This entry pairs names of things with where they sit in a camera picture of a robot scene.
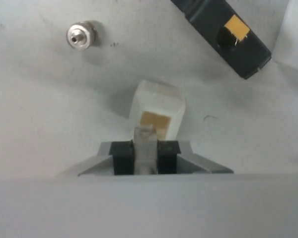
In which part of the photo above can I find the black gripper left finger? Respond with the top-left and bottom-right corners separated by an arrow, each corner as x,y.
77,140 -> 135,177

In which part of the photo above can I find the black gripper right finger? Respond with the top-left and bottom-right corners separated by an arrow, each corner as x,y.
156,140 -> 234,176

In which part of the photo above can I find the clear Ethernet plug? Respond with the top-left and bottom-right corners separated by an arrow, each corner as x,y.
133,125 -> 158,176

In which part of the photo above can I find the small white Ethernet holder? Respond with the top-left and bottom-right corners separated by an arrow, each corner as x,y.
128,79 -> 187,142

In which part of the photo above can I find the metal BNC plug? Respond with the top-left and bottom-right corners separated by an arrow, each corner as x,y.
66,20 -> 100,51

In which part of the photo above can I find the black D-SUB plug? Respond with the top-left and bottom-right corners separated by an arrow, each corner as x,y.
169,0 -> 273,80

